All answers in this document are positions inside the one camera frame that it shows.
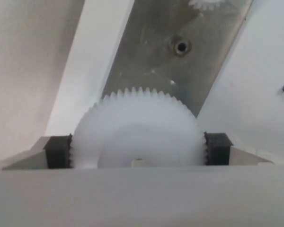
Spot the white large gear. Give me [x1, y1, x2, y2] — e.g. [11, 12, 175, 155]
[71, 86, 207, 169]

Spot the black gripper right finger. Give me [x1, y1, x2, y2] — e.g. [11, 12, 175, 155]
[203, 131, 274, 166]

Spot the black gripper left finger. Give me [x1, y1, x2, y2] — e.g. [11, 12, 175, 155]
[1, 133, 74, 170]

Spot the white medium gear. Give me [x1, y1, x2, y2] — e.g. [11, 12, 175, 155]
[188, 0, 224, 10]

